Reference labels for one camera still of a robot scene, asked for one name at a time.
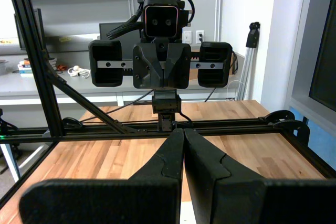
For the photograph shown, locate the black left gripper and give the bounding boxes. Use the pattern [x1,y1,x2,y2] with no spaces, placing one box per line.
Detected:
[88,39,233,90]

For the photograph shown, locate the grey desk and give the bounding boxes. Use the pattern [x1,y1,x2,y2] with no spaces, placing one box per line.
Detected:
[0,50,246,106]

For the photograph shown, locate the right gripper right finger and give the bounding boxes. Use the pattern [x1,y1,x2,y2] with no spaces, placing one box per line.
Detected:
[184,129,336,224]

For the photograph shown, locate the white coiled cable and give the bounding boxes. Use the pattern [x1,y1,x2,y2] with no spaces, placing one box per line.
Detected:
[67,66,91,79]

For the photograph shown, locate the folded tripod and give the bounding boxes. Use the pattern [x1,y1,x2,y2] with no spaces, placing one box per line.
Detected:
[237,21,261,101]

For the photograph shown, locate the black aluminium frame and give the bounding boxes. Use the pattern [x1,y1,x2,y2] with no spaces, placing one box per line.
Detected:
[0,0,336,180]

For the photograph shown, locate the black cable loop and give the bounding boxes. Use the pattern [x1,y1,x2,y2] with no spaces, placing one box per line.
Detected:
[106,15,144,40]

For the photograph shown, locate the stack of books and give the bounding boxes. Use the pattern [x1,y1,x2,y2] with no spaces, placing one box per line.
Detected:
[17,57,57,78]

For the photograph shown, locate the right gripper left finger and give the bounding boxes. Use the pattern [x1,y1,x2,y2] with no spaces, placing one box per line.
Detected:
[19,129,185,224]

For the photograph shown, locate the white taskboard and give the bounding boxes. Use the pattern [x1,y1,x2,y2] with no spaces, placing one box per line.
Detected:
[181,200,197,224]

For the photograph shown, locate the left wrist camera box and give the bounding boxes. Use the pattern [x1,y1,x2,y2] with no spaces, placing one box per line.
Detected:
[141,0,184,41]

